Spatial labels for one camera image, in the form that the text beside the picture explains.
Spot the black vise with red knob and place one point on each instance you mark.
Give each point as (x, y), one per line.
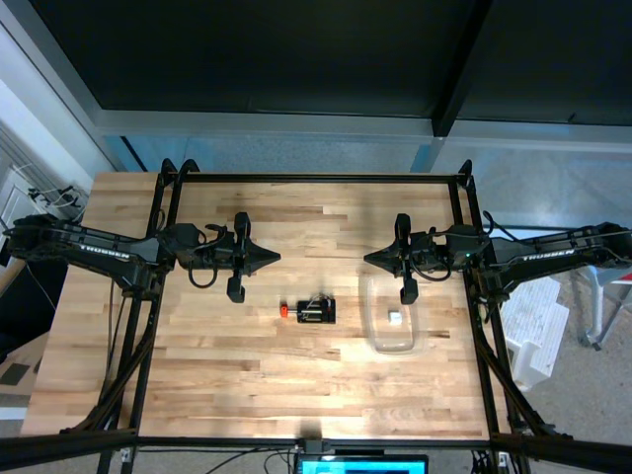
(316, 316)

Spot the small black table camera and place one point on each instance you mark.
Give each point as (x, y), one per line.
(312, 445)

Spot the white foam block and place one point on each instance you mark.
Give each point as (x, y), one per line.
(394, 318)

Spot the screen with blue edge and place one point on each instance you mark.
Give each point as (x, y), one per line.
(360, 466)

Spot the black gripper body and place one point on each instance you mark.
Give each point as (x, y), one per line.
(239, 257)
(407, 257)

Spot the clear plastic tub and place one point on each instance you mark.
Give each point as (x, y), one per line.
(395, 340)

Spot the grey metal stand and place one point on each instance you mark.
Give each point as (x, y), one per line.
(596, 316)

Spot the white foam packaging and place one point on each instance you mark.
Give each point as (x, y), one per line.
(535, 321)

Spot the brown cardboard box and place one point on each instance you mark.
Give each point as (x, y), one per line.
(20, 355)

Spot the black aluminium table frame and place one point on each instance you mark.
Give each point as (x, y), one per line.
(59, 444)

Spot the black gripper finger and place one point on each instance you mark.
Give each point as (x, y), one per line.
(390, 264)
(259, 263)
(390, 252)
(259, 251)

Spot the black vertical post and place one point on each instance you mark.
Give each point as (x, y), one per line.
(459, 74)

